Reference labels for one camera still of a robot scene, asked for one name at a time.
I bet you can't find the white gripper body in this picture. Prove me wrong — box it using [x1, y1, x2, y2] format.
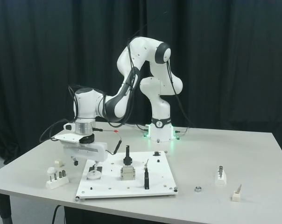
[63, 140, 108, 162]

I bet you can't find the white large gear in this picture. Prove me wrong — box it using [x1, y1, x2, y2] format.
[87, 170, 102, 180]

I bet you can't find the flat white mounting plate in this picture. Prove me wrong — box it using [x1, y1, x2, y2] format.
[54, 133, 95, 145]

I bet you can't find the white task board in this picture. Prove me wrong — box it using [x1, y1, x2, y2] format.
[75, 151, 179, 202]

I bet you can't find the white square peg holder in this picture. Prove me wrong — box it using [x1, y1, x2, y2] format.
[46, 176, 70, 190]

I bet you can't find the black D-SUB plug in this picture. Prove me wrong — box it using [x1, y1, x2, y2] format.
[123, 145, 134, 166]

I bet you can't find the black USB plug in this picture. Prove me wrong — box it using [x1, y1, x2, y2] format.
[143, 158, 151, 189]

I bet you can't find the black table leg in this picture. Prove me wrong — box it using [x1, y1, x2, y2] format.
[0, 191, 11, 224]

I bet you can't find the black curtain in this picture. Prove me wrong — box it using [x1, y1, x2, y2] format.
[0, 0, 282, 165]

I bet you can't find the white round peg holder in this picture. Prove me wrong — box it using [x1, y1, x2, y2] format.
[215, 172, 227, 187]

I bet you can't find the silver wrist ring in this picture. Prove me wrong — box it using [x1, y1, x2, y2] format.
[75, 120, 95, 135]

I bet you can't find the thin black rod on wire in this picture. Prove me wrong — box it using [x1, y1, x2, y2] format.
[93, 127, 122, 155]

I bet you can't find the black wrist loop cable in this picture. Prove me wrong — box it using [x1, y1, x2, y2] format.
[39, 118, 73, 143]

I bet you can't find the black floor cable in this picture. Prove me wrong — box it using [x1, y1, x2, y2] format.
[52, 204, 65, 224]

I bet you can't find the black wrist top cable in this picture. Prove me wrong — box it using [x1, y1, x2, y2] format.
[68, 84, 80, 117]

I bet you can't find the black shoulder cable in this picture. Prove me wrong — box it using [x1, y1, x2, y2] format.
[165, 61, 193, 141]

